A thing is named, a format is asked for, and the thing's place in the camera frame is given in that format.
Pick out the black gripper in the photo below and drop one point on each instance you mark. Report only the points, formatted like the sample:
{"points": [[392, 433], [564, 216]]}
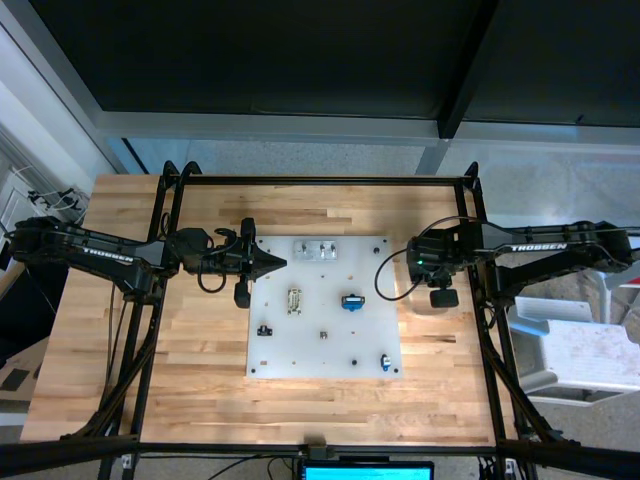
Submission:
{"points": [[450, 255], [247, 260]]}

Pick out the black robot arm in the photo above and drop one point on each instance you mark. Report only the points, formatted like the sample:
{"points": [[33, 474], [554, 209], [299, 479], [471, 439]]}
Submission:
{"points": [[100, 252], [540, 250]]}

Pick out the beige connector housing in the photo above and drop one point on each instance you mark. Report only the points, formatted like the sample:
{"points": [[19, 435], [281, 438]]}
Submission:
{"points": [[295, 302]]}

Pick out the clear acrylic block with pegs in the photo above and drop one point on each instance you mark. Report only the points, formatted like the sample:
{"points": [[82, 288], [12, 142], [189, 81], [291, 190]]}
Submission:
{"points": [[316, 251]]}

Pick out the clear plastic tub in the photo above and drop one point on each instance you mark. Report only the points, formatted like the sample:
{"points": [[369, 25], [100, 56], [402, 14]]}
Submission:
{"points": [[420, 306]]}

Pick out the black clamp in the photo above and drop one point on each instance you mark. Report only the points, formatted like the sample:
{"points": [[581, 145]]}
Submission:
{"points": [[263, 330]]}

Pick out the blue connector with black top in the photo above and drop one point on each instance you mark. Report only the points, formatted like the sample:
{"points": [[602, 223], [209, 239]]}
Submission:
{"points": [[353, 303]]}

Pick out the white plastic board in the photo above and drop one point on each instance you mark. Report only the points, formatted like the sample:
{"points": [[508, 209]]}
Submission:
{"points": [[310, 350]]}

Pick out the small blue connector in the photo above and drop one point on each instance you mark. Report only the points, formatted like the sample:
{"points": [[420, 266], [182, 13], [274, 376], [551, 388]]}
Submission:
{"points": [[384, 363]]}

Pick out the white plastic chair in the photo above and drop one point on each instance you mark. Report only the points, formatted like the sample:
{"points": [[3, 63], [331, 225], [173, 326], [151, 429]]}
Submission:
{"points": [[590, 350]]}

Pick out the black room column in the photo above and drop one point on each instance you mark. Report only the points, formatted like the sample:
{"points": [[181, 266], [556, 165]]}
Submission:
{"points": [[465, 75]]}

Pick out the screen with blue edge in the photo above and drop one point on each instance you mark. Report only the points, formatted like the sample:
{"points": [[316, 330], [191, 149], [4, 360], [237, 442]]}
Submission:
{"points": [[365, 472]]}

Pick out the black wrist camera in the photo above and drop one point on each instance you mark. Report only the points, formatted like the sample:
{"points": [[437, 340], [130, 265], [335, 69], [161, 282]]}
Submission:
{"points": [[421, 257], [192, 250]]}

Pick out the black metal frame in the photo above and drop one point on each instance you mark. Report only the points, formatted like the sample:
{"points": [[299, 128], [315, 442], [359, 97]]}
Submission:
{"points": [[320, 179]]}

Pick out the grey window frame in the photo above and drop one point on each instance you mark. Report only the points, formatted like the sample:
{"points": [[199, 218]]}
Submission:
{"points": [[250, 125]]}

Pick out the black table-level camera mount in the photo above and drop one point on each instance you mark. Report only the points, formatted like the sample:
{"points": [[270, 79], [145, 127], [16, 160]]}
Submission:
{"points": [[316, 450]]}

